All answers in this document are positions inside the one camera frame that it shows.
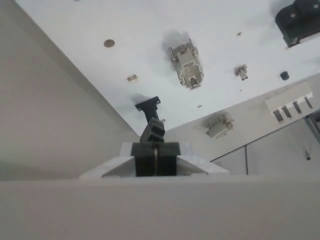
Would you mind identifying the white task board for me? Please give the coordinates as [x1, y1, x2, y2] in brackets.
[14, 0, 320, 137]

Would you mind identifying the black USB plug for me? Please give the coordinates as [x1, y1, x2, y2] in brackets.
[139, 117, 166, 144]

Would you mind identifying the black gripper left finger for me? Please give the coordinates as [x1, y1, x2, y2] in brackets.
[78, 141, 157, 179]

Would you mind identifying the large metal square peg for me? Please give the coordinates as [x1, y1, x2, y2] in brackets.
[273, 109, 285, 124]

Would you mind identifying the small metal square peg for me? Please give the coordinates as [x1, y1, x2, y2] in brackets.
[292, 100, 303, 115]

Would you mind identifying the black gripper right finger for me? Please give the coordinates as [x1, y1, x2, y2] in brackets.
[156, 141, 233, 177]

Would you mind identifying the white square peg holder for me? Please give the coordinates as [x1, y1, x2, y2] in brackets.
[264, 81, 314, 125]

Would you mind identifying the medium metal square peg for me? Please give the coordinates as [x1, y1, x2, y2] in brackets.
[281, 105, 294, 119]

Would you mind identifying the thin metal square peg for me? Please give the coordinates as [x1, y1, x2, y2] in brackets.
[303, 96, 314, 110]

